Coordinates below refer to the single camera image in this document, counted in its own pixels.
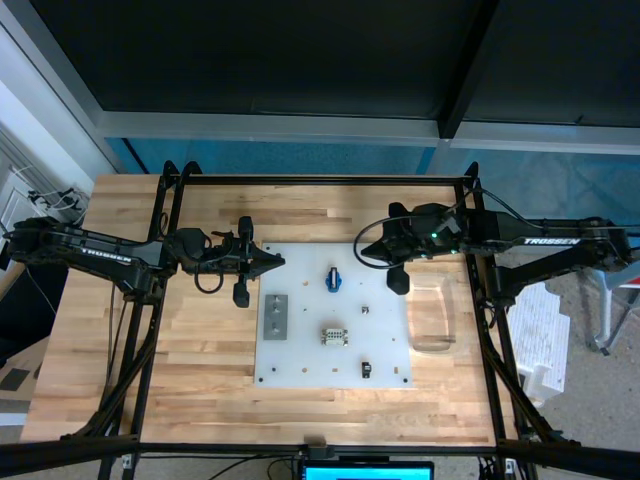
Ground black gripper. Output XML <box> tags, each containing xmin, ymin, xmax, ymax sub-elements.
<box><xmin>209</xmin><ymin>215</ymin><xmax>287</xmax><ymax>307</ymax></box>
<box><xmin>360</xmin><ymin>201</ymin><xmax>439</xmax><ymax>298</ymax></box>

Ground beige HAN10E connector insert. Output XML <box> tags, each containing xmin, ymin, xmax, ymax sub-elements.
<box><xmin>321</xmin><ymin>325</ymin><xmax>350</xmax><ymax>347</ymax></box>

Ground grey metal plate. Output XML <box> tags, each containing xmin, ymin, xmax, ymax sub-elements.
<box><xmin>261</xmin><ymin>293</ymin><xmax>291</xmax><ymax>342</ymax></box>

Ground clear plastic tub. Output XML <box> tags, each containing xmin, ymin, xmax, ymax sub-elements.
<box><xmin>407</xmin><ymin>273</ymin><xmax>458</xmax><ymax>354</ymax></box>

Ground white task board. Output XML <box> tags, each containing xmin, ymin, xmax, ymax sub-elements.
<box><xmin>253</xmin><ymin>241</ymin><xmax>418</xmax><ymax>391</ymax></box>

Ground white foam packaging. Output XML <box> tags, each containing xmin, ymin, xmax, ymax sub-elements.
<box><xmin>505</xmin><ymin>282</ymin><xmax>572</xmax><ymax>410</ymax></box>

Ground grey chair base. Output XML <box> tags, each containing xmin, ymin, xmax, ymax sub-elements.
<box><xmin>588</xmin><ymin>267</ymin><xmax>640</xmax><ymax>357</ymax></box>

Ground cardboard box with black squares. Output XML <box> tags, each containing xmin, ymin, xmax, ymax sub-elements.
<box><xmin>0</xmin><ymin>333</ymin><xmax>51</xmax><ymax>402</ymax></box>

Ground black camera cable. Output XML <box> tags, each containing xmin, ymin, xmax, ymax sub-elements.
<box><xmin>193</xmin><ymin>259</ymin><xmax>225</xmax><ymax>295</ymax></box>
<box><xmin>352</xmin><ymin>213</ymin><xmax>401</xmax><ymax>271</ymax></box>

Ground small black table camera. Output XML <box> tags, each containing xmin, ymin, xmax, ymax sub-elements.
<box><xmin>303</xmin><ymin>435</ymin><xmax>329</xmax><ymax>460</ymax></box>

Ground black vertical post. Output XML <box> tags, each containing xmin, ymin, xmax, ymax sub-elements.
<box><xmin>438</xmin><ymin>0</ymin><xmax>502</xmax><ymax>140</ymax></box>

